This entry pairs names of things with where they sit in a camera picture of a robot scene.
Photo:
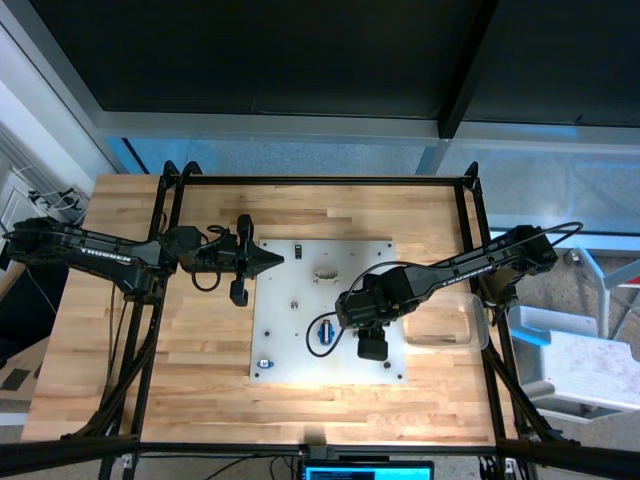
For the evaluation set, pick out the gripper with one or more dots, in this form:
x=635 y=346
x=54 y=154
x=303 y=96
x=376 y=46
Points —
x=360 y=310
x=242 y=260

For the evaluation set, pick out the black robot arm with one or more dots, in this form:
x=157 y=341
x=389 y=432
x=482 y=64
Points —
x=100 y=252
x=460 y=272

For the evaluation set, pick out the small black socket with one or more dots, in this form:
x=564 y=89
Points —
x=298 y=251

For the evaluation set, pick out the blue connector with silver plug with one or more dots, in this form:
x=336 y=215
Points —
x=325 y=332

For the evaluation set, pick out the grey connector housing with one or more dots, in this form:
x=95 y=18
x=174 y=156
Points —
x=325 y=277

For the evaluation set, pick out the white task board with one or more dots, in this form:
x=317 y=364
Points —
x=280 y=350

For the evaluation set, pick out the clear plastic tub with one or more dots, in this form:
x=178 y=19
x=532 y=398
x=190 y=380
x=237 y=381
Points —
x=450 y=310

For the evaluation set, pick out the laptop screen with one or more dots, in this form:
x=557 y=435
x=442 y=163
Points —
x=365 y=471

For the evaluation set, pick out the white step stool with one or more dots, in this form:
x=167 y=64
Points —
x=585 y=365

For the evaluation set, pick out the grey metal stand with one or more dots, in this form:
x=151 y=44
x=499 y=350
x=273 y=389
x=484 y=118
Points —
x=604 y=300

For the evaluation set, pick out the cardboard box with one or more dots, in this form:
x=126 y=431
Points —
x=20 y=360

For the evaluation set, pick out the black metal frame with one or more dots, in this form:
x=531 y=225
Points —
x=320 y=180

